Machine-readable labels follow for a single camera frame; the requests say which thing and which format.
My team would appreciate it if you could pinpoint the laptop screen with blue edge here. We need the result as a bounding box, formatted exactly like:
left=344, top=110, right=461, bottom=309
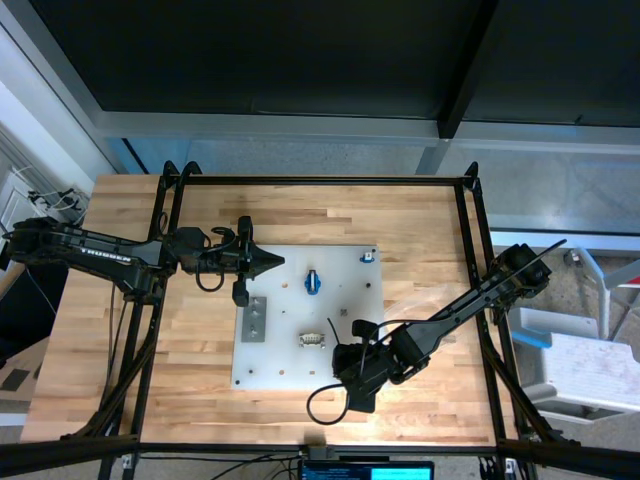
left=298, top=459, right=435, bottom=480

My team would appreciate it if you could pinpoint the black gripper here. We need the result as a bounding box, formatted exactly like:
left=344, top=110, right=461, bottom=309
left=201, top=215, right=286, bottom=308
left=333, top=319, right=402, bottom=414

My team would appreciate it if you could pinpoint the white board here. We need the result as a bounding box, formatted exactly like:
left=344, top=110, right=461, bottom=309
left=230, top=243, right=390, bottom=389

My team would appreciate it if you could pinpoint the black overhead beam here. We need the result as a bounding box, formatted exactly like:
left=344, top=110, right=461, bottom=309
left=437, top=0, right=501, bottom=140

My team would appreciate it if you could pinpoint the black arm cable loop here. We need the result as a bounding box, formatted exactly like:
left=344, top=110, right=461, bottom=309
left=194, top=259, right=225, bottom=293
left=306, top=381, right=352, bottom=427

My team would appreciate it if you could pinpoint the power strip with cables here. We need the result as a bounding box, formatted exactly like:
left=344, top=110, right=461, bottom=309
left=27, top=187, right=89, bottom=224

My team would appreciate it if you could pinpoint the white metal stand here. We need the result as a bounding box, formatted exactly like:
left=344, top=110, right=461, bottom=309
left=567, top=245, right=640, bottom=341

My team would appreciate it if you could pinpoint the clear plastic tub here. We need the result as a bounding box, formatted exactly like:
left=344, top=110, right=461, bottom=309
left=384, top=287, right=461, bottom=361

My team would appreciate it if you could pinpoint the white step stool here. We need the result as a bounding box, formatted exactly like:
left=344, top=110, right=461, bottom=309
left=509, top=304, right=640, bottom=426

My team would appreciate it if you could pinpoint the black aluminium frame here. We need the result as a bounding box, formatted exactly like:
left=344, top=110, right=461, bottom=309
left=0, top=159, right=640, bottom=480

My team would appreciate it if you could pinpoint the grey metal socket plate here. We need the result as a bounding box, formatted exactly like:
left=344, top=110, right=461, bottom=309
left=240, top=295, right=268, bottom=344

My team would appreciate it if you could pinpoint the small grey camera box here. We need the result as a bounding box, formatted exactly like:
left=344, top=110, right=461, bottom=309
left=305, top=433, right=334, bottom=461

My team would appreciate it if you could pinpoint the blue clamp with white insert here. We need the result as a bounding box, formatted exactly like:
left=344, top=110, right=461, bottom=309
left=302, top=268, right=324, bottom=297

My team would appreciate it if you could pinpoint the cardboard box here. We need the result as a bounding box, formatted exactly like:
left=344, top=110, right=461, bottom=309
left=0, top=335, right=51, bottom=401

